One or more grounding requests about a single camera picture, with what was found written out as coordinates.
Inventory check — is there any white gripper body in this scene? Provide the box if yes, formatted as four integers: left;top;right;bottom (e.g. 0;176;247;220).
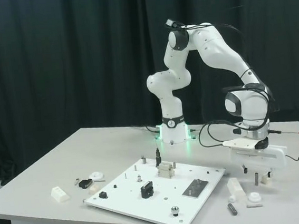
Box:
229;142;290;175

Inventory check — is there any long white holder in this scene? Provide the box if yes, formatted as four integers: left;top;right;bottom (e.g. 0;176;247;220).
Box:
226;177;248;206

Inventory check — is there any flat white mounting plate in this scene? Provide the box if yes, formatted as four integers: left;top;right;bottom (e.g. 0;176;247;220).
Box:
222;137;258;150

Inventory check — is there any white medium gear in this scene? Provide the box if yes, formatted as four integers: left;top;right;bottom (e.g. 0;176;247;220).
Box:
246;191;262;203

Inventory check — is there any dark metal round peg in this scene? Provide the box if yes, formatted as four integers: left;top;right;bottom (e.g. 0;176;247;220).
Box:
227;202;238;215

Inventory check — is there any black slender plug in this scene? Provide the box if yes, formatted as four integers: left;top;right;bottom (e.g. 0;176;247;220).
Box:
154;147;163;168

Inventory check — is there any white task board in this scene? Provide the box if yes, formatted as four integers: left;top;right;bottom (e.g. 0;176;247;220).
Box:
79;150;232;224

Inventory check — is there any black D-SUB plug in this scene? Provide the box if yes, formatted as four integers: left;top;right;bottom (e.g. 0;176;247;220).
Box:
78;179;92;190

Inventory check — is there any white holder with three holes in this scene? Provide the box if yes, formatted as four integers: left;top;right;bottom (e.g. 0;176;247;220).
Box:
50;185;71;204

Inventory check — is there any black curtain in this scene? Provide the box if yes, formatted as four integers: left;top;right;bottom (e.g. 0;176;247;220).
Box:
0;0;299;185

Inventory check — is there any silver wrist ring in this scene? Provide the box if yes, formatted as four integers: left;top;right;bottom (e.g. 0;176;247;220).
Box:
242;125;271;141

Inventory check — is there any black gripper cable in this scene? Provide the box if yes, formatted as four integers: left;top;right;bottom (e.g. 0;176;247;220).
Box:
197;118;248;150

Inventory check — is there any black base cable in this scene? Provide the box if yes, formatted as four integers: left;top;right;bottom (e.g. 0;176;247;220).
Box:
129;123;159;136

